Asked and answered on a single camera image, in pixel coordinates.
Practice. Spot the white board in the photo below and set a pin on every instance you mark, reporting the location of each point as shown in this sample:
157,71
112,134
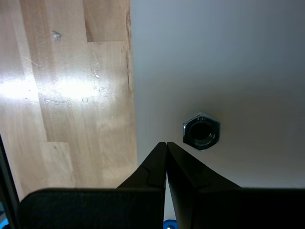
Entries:
214,59

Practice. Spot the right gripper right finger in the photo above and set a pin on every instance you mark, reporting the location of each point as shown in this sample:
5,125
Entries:
186,176

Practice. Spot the blue holder with white socket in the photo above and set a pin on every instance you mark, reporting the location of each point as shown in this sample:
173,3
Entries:
169,224

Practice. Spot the silver M12 hex nut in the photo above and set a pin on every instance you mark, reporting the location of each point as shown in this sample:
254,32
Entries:
202,117

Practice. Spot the blue screen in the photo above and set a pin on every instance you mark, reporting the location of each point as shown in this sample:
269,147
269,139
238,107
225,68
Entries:
3,217

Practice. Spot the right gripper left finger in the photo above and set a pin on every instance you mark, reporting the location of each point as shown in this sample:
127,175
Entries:
152,174

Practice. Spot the black metal frame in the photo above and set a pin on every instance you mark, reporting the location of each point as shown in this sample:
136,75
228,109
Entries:
8,186

